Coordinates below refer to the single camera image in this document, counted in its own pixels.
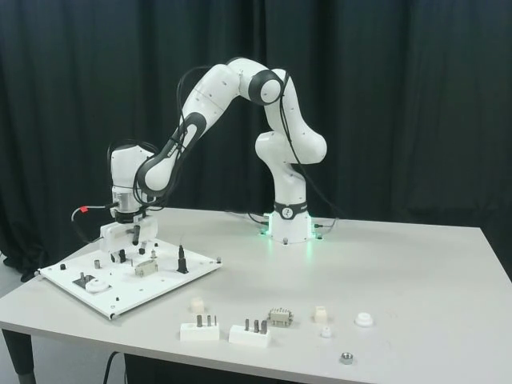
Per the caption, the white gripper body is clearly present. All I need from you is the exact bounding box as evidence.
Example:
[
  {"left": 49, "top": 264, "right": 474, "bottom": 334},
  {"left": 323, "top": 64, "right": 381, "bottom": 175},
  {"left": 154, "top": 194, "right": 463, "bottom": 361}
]
[{"left": 98, "top": 217, "right": 158, "bottom": 254}]

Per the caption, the white round peg holder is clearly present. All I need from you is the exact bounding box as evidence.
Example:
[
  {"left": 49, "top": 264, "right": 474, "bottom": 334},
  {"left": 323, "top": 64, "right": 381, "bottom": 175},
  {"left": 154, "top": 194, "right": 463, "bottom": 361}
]
[{"left": 178, "top": 319, "right": 221, "bottom": 342}]

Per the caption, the white square peg holder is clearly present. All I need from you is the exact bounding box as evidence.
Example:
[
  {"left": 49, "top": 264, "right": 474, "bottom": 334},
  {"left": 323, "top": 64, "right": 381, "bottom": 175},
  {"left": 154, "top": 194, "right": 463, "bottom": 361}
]
[{"left": 228, "top": 323, "right": 272, "bottom": 345}]

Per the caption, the white task board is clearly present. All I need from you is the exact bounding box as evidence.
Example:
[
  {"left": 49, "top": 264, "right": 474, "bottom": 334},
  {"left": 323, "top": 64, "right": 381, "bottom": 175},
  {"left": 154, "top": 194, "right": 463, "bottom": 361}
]
[{"left": 34, "top": 235, "right": 223, "bottom": 321}]

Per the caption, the tall black Ethernet plug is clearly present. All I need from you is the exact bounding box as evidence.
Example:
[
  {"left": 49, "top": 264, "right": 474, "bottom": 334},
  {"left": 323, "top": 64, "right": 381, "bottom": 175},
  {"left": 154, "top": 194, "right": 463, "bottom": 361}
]
[{"left": 175, "top": 238, "right": 189, "bottom": 275}]

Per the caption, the black curtain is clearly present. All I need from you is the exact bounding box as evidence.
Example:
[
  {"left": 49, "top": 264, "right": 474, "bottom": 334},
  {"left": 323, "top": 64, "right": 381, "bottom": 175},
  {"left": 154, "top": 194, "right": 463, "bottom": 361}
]
[{"left": 0, "top": 0, "right": 512, "bottom": 273}]

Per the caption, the grey metal connector plug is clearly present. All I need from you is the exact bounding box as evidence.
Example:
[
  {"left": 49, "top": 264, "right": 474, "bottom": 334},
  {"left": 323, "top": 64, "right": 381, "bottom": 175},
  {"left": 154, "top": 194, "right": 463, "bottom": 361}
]
[{"left": 266, "top": 306, "right": 296, "bottom": 323}]

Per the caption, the black table leg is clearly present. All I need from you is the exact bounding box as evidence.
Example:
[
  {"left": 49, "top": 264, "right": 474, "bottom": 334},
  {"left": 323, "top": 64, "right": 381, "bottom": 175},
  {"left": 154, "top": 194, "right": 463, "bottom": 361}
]
[{"left": 1, "top": 328, "right": 34, "bottom": 384}]

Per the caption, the white medium gear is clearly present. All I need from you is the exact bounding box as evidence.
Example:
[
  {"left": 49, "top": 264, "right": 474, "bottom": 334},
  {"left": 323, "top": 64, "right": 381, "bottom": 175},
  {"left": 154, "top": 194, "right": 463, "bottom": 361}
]
[{"left": 354, "top": 310, "right": 376, "bottom": 328}]

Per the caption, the black base cable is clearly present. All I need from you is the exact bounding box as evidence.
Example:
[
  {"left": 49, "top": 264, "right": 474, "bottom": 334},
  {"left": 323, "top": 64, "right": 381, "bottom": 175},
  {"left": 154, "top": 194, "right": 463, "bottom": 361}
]
[
  {"left": 226, "top": 210, "right": 273, "bottom": 226},
  {"left": 311, "top": 218, "right": 340, "bottom": 233}
]

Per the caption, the black cable under table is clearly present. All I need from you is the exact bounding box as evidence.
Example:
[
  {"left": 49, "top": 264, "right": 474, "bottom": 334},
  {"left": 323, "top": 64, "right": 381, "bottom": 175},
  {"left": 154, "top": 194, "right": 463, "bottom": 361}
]
[{"left": 102, "top": 350, "right": 126, "bottom": 384}]

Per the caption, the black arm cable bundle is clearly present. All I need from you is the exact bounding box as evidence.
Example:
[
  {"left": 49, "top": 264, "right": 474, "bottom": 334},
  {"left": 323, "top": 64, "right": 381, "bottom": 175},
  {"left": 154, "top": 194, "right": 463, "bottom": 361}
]
[{"left": 107, "top": 67, "right": 321, "bottom": 237}]

